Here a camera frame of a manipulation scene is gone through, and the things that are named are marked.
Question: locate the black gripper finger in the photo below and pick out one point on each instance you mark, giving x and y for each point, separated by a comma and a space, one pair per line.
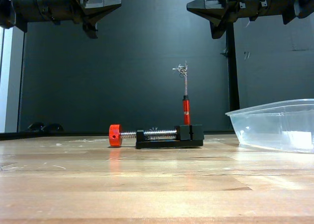
208, 5
217, 28
108, 1
91, 30

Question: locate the dark rounded object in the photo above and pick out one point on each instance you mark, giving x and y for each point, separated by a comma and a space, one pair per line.
35, 127
54, 127

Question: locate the black vise with red knob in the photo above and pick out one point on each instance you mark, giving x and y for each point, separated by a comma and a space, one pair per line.
191, 135

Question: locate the clear plastic tub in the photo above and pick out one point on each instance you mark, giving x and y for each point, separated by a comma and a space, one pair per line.
269, 128

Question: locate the black frame post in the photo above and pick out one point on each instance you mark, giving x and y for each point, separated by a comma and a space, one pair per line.
232, 74

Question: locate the black frame rail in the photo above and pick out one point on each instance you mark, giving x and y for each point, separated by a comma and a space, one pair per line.
49, 135

